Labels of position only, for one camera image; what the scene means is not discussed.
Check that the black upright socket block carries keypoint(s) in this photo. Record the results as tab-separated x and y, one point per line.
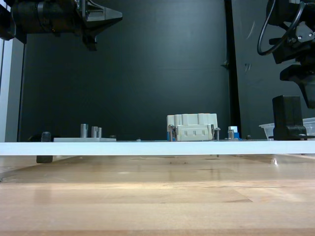
286	115

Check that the beige connector hub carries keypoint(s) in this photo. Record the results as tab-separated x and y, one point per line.
192	132

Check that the small blue white socket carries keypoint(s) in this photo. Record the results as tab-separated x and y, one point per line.
235	135

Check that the white board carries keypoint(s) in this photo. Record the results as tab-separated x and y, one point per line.
147	148

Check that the black screw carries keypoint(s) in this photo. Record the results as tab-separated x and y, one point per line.
46	137

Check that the small grey metal clamp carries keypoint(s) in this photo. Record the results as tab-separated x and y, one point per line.
230	135

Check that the clear plastic tub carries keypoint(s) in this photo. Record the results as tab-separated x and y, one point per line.
310	126

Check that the black wall post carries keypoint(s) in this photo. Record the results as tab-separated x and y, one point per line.
231	73

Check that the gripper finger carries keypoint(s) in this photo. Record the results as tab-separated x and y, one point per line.
108	17
310	96

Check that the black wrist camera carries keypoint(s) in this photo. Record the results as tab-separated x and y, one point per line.
285	52

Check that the grey metal plate with pegs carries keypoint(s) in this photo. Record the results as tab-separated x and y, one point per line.
83	139

